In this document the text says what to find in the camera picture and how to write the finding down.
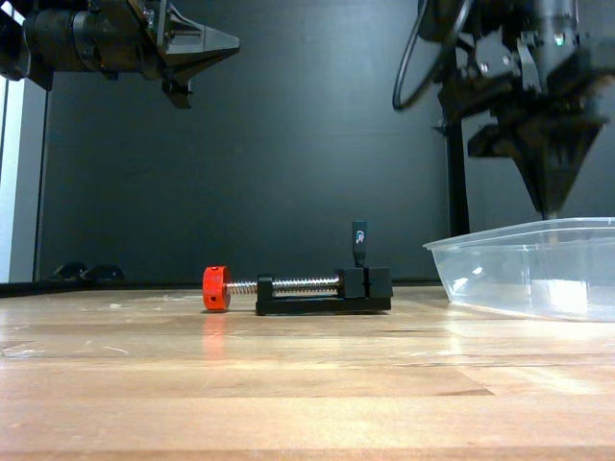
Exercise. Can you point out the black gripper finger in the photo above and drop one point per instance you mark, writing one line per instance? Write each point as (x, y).
(218, 45)
(562, 158)
(528, 158)

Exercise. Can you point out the clear plastic tub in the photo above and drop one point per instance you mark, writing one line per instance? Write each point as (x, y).
(480, 269)

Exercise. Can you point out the white foam block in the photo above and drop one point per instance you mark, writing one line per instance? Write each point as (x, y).
(559, 298)

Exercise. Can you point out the black clamp with orange knob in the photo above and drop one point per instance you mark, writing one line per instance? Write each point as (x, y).
(365, 288)

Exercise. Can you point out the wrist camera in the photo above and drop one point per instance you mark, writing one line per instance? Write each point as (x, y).
(485, 60)

